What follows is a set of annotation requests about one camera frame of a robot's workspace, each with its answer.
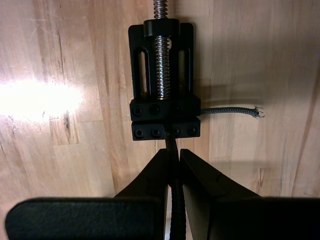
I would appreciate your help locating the black bench vise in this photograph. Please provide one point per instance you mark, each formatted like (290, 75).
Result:
(140, 75)

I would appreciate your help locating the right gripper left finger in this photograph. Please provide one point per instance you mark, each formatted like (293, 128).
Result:
(147, 180)

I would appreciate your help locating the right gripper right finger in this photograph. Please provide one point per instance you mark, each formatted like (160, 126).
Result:
(205, 180)

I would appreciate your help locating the silver threaded vise screw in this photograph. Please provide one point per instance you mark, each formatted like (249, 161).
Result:
(162, 70)

